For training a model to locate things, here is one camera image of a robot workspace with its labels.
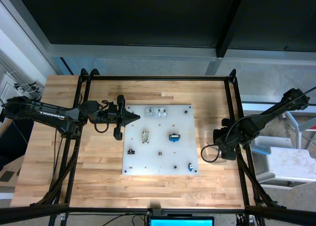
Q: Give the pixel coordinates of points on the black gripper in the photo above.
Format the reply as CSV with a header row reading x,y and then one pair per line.
x,y
228,154
121,117

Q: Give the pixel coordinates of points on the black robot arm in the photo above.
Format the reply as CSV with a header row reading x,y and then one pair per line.
x,y
271,112
49,112

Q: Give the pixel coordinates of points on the beige connector housing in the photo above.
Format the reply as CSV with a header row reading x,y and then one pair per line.
x,y
146,137

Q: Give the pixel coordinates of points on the clear plastic tub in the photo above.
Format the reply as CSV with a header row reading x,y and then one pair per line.
x,y
209,137

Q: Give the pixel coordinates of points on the silver mounting block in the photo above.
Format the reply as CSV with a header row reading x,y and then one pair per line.
x,y
156,115

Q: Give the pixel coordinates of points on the white mounting board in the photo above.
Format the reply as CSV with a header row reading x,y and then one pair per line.
x,y
160,129

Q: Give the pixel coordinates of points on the white plastic stool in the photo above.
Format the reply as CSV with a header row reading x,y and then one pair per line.
x,y
288,161

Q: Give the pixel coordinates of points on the screen with blue edge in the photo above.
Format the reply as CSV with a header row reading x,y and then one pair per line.
x,y
181,222

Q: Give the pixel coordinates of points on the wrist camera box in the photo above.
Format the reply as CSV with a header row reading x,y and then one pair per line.
x,y
112,112
218,136

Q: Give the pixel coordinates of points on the small blue socket mount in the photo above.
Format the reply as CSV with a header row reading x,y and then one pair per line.
x,y
190,167

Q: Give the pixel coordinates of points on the blue connector mount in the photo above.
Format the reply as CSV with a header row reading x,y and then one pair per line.
x,y
174,140

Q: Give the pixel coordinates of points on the small black camera box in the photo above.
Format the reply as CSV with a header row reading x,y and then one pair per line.
x,y
156,210

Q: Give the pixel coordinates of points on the black aluminium frame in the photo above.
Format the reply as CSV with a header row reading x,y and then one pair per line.
x,y
111,209

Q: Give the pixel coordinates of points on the black upright post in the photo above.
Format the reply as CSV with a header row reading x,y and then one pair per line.
x,y
230,21

